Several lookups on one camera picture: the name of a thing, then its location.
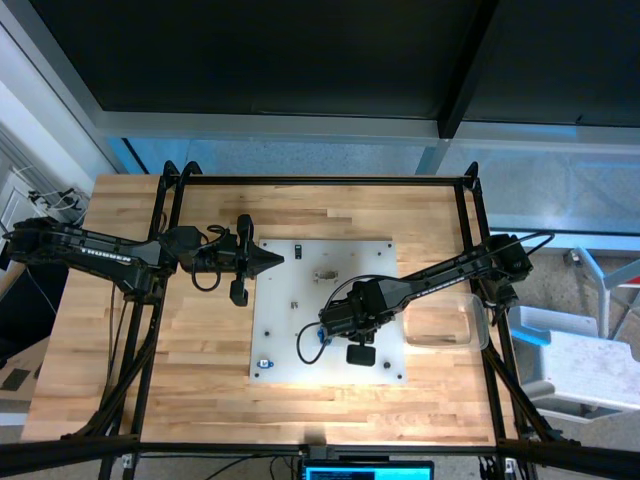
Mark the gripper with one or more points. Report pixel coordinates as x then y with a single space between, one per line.
340 320
242 260

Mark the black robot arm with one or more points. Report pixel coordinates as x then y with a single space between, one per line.
450 277
100 252

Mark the blue connector with silver plug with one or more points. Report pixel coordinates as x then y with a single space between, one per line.
320 336

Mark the small black socket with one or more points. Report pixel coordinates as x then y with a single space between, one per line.
298 251

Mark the grey connector housing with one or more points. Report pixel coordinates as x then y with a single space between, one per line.
325 275

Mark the white task board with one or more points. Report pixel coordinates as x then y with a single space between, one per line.
280 350

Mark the clear plastic tub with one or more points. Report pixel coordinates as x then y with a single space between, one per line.
450 310

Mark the laptop screen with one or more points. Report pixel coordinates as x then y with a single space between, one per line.
365 471

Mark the white step stool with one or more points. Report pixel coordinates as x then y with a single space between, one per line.
585 365

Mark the cardboard box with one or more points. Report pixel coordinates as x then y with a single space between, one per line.
20 360

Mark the grey metal stand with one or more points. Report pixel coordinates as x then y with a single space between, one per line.
604 300

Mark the black metal frame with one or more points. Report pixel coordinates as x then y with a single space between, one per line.
320 180

